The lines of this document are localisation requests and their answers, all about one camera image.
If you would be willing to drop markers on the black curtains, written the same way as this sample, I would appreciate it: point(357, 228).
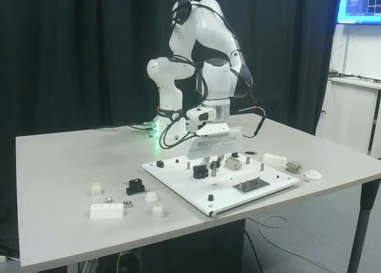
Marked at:
point(74, 46)

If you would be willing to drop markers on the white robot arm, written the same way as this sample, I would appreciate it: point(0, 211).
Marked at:
point(181, 40)

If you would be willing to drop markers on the metal bolt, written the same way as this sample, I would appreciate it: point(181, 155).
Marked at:
point(109, 199)

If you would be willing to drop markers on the white cabinet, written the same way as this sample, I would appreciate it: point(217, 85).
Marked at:
point(348, 115)

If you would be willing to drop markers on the white large gear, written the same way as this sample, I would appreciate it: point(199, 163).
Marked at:
point(312, 175)

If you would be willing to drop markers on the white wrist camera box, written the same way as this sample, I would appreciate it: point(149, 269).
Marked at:
point(200, 114)

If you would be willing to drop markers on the blue screen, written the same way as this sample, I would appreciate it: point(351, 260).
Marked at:
point(360, 4)

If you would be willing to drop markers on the black table leg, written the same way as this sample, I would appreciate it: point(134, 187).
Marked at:
point(365, 225)

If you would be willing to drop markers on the metal BNC plug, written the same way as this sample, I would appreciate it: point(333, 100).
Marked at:
point(127, 204)

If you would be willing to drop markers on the long white peg holder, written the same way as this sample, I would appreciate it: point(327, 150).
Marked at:
point(106, 211)

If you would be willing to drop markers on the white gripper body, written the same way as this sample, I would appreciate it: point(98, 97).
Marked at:
point(214, 145)

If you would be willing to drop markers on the black D-SUB plug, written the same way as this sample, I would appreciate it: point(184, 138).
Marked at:
point(134, 187)

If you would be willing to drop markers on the small black pin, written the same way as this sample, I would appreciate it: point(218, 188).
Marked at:
point(250, 152)

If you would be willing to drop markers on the white task board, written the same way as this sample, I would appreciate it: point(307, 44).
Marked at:
point(190, 192)

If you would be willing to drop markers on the small white peg holder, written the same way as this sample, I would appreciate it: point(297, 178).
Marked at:
point(95, 188)
point(158, 211)

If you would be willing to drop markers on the grey plug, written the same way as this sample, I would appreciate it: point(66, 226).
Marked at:
point(293, 167)

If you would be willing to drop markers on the white plug holder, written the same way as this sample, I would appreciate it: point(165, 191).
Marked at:
point(274, 160)

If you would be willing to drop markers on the white small gear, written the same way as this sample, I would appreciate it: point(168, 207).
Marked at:
point(150, 197)

